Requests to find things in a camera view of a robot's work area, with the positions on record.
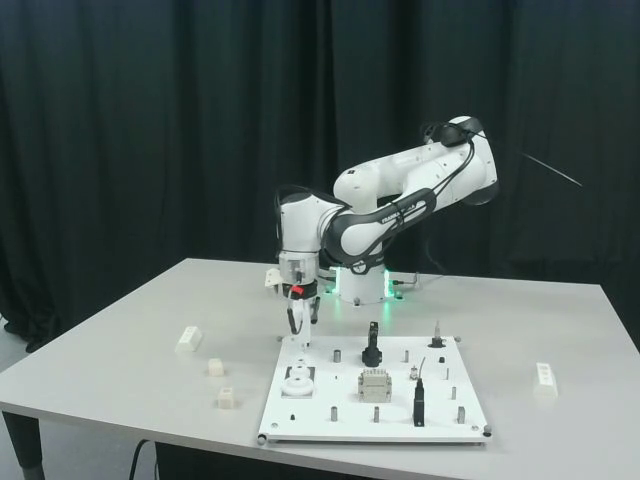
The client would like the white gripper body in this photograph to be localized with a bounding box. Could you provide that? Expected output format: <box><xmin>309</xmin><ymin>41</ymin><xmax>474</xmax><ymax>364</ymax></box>
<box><xmin>292</xmin><ymin>298</ymin><xmax>314</xmax><ymax>343</ymax></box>

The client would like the black rod with red tag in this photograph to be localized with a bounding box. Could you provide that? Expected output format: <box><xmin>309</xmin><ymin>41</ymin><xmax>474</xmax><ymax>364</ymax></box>
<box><xmin>284</xmin><ymin>284</ymin><xmax>305</xmax><ymax>335</ymax></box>

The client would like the white large gear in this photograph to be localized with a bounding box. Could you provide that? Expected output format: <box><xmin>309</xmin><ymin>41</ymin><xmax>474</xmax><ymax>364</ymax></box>
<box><xmin>283</xmin><ymin>378</ymin><xmax>316</xmax><ymax>399</ymax></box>

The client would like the black D-SUB plug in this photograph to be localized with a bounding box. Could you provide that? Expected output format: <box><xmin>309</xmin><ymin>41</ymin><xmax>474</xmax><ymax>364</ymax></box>
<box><xmin>360</xmin><ymin>322</ymin><xmax>384</xmax><ymax>366</ymax></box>

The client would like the white task board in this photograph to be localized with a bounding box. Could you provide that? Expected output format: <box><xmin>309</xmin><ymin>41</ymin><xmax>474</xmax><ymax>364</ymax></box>
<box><xmin>256</xmin><ymin>333</ymin><xmax>494</xmax><ymax>445</ymax></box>

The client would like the beige metal connector block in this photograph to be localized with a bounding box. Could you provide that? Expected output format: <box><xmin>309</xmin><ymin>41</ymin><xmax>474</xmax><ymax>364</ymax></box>
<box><xmin>356</xmin><ymin>368</ymin><xmax>393</xmax><ymax>405</ymax></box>

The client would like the long white three-hole holder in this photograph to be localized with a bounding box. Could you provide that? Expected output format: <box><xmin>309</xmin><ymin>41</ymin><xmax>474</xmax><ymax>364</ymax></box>
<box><xmin>174</xmin><ymin>326</ymin><xmax>205</xmax><ymax>354</ymax></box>

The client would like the black USB plug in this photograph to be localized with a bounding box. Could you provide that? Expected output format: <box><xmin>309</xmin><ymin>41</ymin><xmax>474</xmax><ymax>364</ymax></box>
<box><xmin>412</xmin><ymin>356</ymin><xmax>430</xmax><ymax>429</ymax></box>

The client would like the wide white holder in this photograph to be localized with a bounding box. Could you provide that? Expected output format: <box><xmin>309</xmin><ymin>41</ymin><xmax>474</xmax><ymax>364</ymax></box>
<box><xmin>532</xmin><ymin>362</ymin><xmax>559</xmax><ymax>400</ymax></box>

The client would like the black curtain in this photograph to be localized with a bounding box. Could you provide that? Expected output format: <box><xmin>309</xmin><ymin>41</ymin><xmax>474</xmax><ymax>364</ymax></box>
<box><xmin>0</xmin><ymin>0</ymin><xmax>640</xmax><ymax>351</ymax></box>

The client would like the black table leg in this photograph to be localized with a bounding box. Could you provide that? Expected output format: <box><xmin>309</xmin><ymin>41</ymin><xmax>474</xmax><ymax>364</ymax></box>
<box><xmin>2</xmin><ymin>412</ymin><xmax>41</xmax><ymax>480</ymax></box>

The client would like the black base cable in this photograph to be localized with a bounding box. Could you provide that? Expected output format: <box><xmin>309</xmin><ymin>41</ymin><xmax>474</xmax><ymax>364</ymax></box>
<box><xmin>393</xmin><ymin>272</ymin><xmax>451</xmax><ymax>289</ymax></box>

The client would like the black floor cable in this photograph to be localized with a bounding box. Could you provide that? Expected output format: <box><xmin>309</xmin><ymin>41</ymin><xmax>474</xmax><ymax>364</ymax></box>
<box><xmin>130</xmin><ymin>437</ymin><xmax>161</xmax><ymax>480</ymax></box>

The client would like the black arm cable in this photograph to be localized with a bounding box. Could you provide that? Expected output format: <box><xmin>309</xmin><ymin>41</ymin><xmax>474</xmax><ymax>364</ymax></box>
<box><xmin>272</xmin><ymin>119</ymin><xmax>489</xmax><ymax>261</ymax></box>

